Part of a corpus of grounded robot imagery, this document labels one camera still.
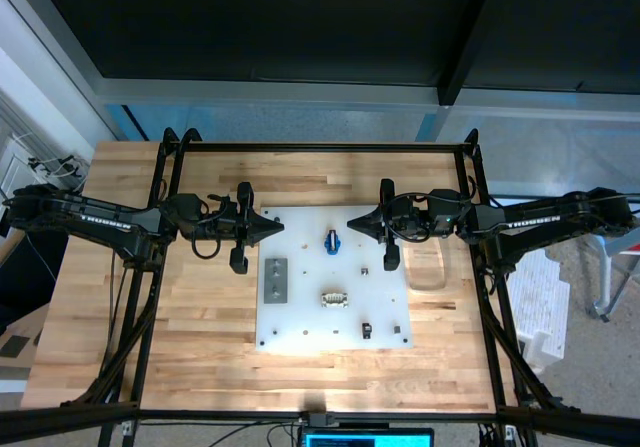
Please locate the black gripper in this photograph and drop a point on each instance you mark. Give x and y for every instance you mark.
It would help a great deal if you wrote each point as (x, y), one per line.
(392, 257)
(242, 232)

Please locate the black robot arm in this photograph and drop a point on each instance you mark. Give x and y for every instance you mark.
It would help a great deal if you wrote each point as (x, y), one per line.
(530, 222)
(100, 219)

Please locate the grey metal bar holder plate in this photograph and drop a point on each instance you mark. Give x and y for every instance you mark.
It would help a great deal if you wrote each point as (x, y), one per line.
(282, 282)

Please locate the blue plastic connector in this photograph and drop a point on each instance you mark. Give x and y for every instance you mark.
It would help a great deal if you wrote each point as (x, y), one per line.
(327, 247)

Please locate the clear plastic tub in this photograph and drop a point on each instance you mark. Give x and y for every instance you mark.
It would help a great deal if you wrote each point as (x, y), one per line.
(427, 272)

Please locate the beige connector housing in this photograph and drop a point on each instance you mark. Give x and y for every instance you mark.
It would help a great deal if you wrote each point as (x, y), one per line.
(334, 301)

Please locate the white task board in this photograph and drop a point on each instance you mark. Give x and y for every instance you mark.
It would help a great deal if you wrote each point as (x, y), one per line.
(300, 312)

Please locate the black connector housing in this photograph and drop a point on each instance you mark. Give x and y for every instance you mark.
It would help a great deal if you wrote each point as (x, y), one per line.
(367, 330)

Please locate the white perforated foam block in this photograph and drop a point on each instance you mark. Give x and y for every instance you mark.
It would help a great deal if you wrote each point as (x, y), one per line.
(542, 307)

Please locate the laptop screen blue edge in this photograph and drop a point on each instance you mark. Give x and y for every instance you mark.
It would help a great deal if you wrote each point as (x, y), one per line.
(365, 439)

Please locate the power strip with plugs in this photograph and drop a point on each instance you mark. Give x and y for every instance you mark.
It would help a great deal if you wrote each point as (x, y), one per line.
(55, 167)

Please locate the grey metal stand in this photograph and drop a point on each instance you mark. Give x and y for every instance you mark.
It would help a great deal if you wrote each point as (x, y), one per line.
(606, 287)

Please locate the small black table camera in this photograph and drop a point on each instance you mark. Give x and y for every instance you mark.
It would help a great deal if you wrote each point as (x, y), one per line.
(316, 414)

